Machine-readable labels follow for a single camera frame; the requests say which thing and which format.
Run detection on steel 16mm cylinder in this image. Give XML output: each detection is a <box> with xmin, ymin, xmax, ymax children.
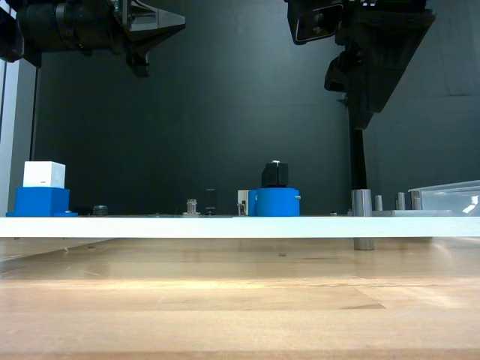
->
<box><xmin>351</xmin><ymin>189</ymin><xmax>375</xmax><ymax>251</ymax></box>

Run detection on clear plastic tub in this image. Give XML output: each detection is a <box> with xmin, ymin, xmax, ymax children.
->
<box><xmin>407</xmin><ymin>179</ymin><xmax>480</xmax><ymax>218</ymax></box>

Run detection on black clamp block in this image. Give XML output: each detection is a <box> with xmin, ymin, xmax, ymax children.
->
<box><xmin>261</xmin><ymin>160</ymin><xmax>289</xmax><ymax>188</ymax></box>

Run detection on grey metal peg block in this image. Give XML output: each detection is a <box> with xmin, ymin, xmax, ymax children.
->
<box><xmin>370</xmin><ymin>193</ymin><xmax>453</xmax><ymax>218</ymax></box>

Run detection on white cube connector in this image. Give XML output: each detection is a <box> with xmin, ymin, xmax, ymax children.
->
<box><xmin>22</xmin><ymin>160</ymin><xmax>66</xmax><ymax>188</ymax></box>

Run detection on small black connector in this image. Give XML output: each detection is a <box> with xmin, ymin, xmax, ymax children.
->
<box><xmin>205</xmin><ymin>188</ymin><xmax>218</xmax><ymax>215</ymax></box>

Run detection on small metal socket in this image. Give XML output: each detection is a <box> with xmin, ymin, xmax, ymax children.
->
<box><xmin>182</xmin><ymin>198</ymin><xmax>202</xmax><ymax>218</ymax></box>

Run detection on blue round clamp holder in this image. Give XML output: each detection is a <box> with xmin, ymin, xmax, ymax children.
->
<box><xmin>256</xmin><ymin>187</ymin><xmax>301</xmax><ymax>218</ymax></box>

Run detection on beige connector housing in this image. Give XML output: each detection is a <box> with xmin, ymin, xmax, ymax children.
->
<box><xmin>237</xmin><ymin>189</ymin><xmax>258</xmax><ymax>218</ymax></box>

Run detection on white task board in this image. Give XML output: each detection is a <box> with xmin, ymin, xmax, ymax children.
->
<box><xmin>0</xmin><ymin>214</ymin><xmax>480</xmax><ymax>240</ymax></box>

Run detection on black wall pillar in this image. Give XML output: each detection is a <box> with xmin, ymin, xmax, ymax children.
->
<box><xmin>337</xmin><ymin>93</ymin><xmax>371</xmax><ymax>211</ymax></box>

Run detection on blue connector mount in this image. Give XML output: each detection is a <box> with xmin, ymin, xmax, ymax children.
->
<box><xmin>5</xmin><ymin>187</ymin><xmax>79</xmax><ymax>218</ymax></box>

